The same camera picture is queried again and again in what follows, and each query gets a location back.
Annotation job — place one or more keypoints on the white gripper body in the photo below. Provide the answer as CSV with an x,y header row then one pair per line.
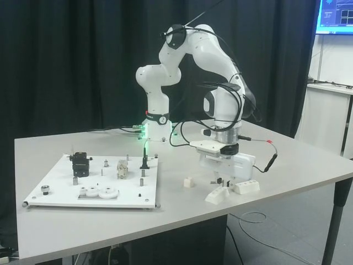
x,y
242,165

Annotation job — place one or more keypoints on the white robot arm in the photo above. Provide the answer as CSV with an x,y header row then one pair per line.
x,y
209,55

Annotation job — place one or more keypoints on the white long peg holder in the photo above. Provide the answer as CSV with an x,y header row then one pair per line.
x,y
216,196
246,187

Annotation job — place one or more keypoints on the white small holder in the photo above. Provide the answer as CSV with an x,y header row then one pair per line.
x,y
189,182

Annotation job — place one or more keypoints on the black waterproof plug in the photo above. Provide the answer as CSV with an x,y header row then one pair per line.
x,y
145,165

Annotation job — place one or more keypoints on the white cabinet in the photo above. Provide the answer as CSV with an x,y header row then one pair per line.
x,y
322,118

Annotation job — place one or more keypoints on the silver connector block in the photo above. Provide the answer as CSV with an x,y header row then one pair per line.
x,y
122,169

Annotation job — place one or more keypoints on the dark table leg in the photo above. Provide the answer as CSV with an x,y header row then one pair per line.
x,y
335,220

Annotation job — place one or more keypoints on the white task board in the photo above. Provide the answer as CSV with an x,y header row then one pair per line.
x,y
110,198

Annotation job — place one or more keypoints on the white large gear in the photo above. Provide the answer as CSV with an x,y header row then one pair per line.
x,y
108,192

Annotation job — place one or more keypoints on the metal bolt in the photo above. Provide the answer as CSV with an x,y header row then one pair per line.
x,y
105,163

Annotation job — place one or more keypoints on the white medium gear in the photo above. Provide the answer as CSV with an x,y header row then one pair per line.
x,y
92,191

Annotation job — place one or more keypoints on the white small gear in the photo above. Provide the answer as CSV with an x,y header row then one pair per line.
x,y
82,191

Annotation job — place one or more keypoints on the black D-SUB plug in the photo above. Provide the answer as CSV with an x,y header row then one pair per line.
x,y
80,165

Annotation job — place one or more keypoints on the blue screen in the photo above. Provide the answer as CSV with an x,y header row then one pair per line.
x,y
335,16

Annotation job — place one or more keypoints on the black curtain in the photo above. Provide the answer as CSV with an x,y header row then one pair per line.
x,y
69,69

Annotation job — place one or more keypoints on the flat white mount plate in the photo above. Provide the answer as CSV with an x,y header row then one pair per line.
x,y
207,146

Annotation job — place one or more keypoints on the small white camera box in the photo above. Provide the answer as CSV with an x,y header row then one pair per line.
x,y
208,132

